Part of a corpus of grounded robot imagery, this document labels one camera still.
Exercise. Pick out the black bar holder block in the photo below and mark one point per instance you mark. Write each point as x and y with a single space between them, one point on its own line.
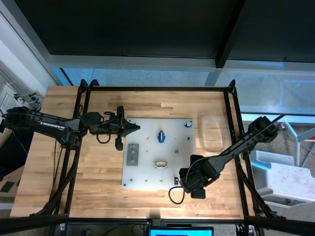
176 184

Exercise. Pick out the small blue holder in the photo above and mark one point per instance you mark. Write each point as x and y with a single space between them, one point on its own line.
185 125

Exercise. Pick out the screen with blue display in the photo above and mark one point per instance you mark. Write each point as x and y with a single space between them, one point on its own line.
180 232

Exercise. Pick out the white frame bracket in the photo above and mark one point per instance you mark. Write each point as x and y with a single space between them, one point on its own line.
251 228
61 227

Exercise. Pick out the beige multi-pin connector housing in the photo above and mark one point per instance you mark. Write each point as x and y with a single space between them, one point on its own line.
161 165

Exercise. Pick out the grey metal plate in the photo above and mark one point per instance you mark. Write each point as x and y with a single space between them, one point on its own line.
132 156

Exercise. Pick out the clear plastic container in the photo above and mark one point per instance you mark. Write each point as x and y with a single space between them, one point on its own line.
215 135

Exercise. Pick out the white taskboard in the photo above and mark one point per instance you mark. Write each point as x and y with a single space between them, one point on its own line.
157 155

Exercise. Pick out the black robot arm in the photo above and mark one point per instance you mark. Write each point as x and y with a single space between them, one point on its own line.
233 150
51 125

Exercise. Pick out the white chair frame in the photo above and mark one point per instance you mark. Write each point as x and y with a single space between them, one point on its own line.
292 132

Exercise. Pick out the silver metal bar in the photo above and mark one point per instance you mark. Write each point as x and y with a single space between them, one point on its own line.
161 136

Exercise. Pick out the white step stool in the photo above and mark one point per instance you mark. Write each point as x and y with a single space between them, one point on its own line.
283 179

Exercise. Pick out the blue round clamp holder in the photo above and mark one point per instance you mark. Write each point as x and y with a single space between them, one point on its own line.
158 140

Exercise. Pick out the black aluminium frame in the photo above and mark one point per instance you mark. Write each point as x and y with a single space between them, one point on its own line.
160 89

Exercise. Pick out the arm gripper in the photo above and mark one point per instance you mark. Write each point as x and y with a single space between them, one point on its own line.
118 127
194 184

